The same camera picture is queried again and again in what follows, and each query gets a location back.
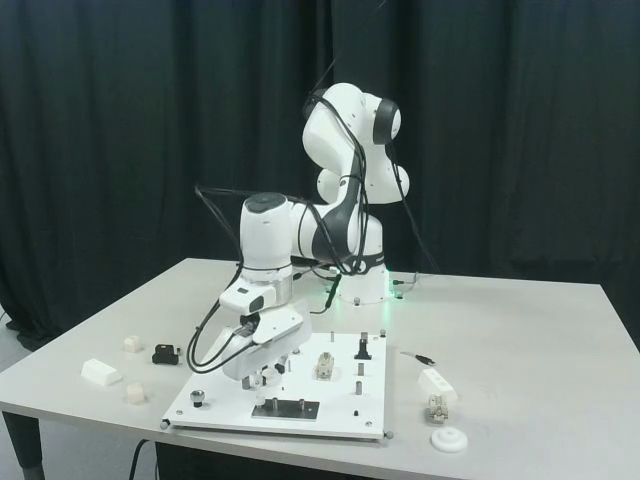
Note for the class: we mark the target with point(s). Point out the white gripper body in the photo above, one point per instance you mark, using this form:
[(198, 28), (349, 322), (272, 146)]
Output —
[(280, 327)]

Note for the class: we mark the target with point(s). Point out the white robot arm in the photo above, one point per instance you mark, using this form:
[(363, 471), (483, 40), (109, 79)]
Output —
[(345, 150)]

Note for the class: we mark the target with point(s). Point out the white small gear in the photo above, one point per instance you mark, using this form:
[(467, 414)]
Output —
[(260, 400)]

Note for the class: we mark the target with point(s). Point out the white large gear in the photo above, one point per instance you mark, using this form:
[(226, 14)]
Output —
[(449, 427)]

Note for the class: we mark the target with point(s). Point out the beige connector plug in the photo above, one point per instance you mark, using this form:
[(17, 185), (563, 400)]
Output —
[(324, 367)]

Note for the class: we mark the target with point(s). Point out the black bolt with metal knob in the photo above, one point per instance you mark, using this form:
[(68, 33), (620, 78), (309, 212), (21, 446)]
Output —
[(198, 397)]

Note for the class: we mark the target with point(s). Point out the white task board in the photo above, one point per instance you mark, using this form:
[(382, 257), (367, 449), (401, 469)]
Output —
[(345, 400)]

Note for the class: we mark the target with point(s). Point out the black Ethernet plug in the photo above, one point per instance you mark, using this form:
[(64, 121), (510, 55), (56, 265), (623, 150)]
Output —
[(166, 354)]

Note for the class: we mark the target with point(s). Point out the small white cube holder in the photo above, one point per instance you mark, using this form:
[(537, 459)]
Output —
[(132, 344), (135, 393)]

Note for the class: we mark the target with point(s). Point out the white wedge block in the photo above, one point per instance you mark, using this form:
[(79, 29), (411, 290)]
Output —
[(101, 372)]

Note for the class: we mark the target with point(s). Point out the white holder with holes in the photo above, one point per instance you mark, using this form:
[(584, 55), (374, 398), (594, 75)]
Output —
[(437, 385)]

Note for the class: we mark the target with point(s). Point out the black table leg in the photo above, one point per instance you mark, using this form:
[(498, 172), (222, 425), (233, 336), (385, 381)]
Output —
[(22, 445)]

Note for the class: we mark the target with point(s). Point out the black curtain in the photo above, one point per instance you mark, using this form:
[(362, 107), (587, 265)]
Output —
[(125, 125)]

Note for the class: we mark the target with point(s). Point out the small white camera box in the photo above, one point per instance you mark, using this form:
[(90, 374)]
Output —
[(243, 297)]

